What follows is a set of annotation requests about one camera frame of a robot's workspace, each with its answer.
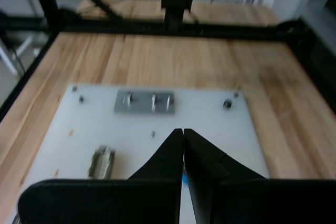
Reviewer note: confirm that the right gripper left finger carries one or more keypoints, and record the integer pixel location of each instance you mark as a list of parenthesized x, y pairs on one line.
[(105, 203)]

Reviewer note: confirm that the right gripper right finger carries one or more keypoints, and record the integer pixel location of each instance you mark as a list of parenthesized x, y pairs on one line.
[(262, 203)]

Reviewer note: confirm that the beige connector housing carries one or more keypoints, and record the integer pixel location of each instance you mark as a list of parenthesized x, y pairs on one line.
[(102, 161)]

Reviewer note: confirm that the grey metal plate with pegs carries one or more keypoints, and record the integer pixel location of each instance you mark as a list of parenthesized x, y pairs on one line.
[(141, 107)]

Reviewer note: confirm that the large black round knob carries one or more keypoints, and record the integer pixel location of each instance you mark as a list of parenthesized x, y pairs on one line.
[(228, 103)]

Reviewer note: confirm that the black round-head screw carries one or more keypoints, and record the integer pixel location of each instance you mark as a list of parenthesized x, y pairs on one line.
[(82, 99)]

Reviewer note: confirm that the white task board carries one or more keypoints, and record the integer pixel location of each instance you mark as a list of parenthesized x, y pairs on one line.
[(183, 119)]

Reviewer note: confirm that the white metal leg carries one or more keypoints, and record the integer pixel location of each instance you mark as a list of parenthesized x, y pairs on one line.
[(15, 56)]

